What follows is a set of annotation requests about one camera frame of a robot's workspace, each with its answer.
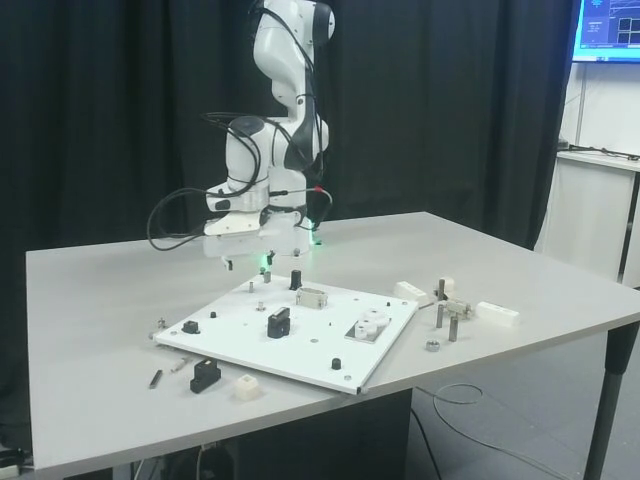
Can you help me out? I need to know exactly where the white task board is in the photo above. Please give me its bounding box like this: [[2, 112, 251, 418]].
[[152, 277, 421, 396]]

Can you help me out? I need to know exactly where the blue screen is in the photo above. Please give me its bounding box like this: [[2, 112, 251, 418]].
[[571, 0, 640, 64]]

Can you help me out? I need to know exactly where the black looped wrist cable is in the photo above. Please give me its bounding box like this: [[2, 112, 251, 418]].
[[146, 186, 227, 252]]

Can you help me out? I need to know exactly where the long white peg holder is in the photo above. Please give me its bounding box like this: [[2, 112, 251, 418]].
[[476, 300, 521, 328], [394, 280, 429, 304]]

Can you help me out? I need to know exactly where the black D-SUB plug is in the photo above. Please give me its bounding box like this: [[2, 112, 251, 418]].
[[188, 358, 222, 395]]

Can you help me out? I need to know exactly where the black curtain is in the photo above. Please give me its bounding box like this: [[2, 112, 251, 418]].
[[0, 0, 584, 441]]

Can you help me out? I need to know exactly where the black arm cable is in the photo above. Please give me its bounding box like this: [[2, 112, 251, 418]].
[[201, 0, 332, 181]]

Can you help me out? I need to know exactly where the grey cable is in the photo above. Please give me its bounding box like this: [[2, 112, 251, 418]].
[[410, 382, 502, 480]]

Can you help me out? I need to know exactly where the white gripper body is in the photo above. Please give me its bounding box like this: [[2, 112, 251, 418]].
[[202, 211, 304, 261]]

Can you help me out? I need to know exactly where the black table leg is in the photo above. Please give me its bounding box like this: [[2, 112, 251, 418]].
[[583, 319, 630, 480]]

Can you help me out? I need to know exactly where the white cabinet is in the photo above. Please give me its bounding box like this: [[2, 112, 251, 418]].
[[538, 147, 640, 290]]

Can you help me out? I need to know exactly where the thin black rod red tag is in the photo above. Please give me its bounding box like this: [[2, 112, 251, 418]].
[[268, 185, 328, 198]]

